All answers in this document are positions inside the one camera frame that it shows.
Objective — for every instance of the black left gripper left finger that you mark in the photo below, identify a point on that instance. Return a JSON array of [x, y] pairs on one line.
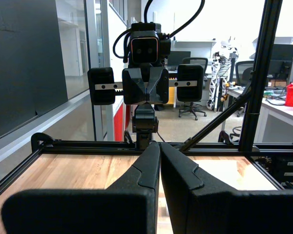
[[88, 212]]

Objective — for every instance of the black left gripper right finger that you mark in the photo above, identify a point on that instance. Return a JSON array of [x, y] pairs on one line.
[[222, 212]]

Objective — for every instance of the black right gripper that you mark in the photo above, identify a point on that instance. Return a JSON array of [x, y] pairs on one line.
[[101, 78]]

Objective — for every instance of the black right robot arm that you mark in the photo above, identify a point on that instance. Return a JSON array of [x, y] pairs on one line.
[[145, 125]]

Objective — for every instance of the yellow cabinet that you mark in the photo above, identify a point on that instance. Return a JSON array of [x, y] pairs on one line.
[[171, 96]]

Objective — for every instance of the red cabinet panel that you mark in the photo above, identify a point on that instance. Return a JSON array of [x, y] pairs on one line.
[[118, 122]]

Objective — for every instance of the black computer monitor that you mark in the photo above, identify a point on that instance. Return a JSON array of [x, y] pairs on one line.
[[283, 56], [180, 57]]

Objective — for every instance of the black office chair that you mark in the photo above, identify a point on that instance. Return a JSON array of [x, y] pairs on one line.
[[192, 107], [244, 70]]

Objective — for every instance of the white desk with shelf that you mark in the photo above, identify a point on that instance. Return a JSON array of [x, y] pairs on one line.
[[195, 45]]

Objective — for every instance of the white lattice robot figure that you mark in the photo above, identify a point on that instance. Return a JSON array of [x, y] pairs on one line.
[[216, 80]]

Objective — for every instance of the black labelled control box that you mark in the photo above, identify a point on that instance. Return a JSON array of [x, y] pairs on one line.
[[283, 168]]

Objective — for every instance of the white work table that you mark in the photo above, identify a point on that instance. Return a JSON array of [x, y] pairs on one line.
[[278, 111]]

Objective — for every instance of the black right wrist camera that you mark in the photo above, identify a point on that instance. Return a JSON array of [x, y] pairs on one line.
[[144, 50]]

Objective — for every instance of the black rounded frame bracket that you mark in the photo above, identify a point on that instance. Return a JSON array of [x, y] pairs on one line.
[[225, 136], [40, 140]]

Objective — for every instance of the silver glass partition frame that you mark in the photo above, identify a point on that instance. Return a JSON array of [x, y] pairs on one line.
[[90, 36]]

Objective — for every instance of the black aluminium frame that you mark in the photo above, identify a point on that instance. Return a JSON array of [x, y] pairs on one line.
[[260, 73]]

